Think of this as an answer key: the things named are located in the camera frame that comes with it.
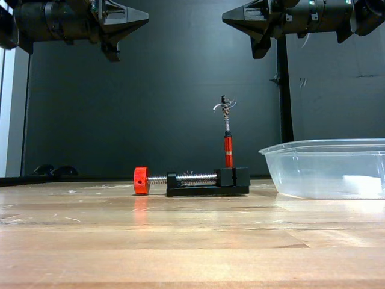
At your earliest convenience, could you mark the red RCA connector with wire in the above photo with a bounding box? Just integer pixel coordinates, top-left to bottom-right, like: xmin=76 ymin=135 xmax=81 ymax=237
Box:
xmin=212 ymin=95 xmax=238 ymax=155

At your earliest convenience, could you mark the clear plastic container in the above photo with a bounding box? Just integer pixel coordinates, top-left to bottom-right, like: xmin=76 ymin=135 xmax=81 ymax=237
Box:
xmin=258 ymin=138 xmax=385 ymax=201

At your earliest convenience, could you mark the black vise with red knob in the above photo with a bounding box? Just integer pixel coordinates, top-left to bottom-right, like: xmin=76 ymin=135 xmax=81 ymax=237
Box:
xmin=133 ymin=166 xmax=251 ymax=199

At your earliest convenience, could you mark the white foam piece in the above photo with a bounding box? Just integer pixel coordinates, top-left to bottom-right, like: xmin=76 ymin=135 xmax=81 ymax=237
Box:
xmin=342 ymin=175 xmax=383 ymax=194

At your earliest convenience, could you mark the black frame post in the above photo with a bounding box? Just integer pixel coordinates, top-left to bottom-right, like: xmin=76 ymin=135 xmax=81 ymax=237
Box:
xmin=270 ymin=35 xmax=295 ymax=143

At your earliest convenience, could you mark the black frame corner bracket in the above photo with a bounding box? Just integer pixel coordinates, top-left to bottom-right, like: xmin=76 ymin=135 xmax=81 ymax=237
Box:
xmin=51 ymin=165 xmax=79 ymax=176
xmin=32 ymin=164 xmax=55 ymax=176

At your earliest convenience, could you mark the black frame rail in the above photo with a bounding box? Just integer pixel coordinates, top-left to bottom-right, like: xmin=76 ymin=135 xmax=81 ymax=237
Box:
xmin=0 ymin=174 xmax=273 ymax=188

